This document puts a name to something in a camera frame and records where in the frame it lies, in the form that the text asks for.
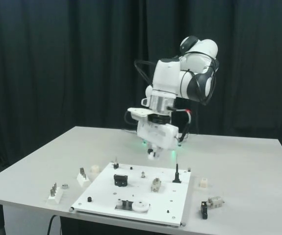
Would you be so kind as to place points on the small white box dark window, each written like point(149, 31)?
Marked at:
point(145, 102)

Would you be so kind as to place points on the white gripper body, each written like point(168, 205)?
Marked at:
point(158, 134)

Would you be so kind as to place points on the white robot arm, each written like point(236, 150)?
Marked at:
point(167, 73)

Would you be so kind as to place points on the black upright plug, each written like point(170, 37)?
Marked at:
point(177, 175)

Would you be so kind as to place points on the white round peg holder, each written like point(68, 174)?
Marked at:
point(54, 198)

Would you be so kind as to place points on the white large gear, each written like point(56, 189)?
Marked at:
point(140, 206)

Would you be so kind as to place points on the metal BNC plug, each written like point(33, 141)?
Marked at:
point(143, 174)

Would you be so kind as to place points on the cream round holder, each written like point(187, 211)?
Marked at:
point(94, 169)

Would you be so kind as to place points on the black curtain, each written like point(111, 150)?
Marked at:
point(57, 61)

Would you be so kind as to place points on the white task board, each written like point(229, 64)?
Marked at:
point(155, 203)

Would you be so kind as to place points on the cream square holder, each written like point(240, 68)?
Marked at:
point(203, 183)

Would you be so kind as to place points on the white square peg holder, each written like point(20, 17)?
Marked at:
point(83, 182)

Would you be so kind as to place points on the metal D-SUB plug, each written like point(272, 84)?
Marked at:
point(215, 202)

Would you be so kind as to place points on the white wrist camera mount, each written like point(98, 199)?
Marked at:
point(138, 112)

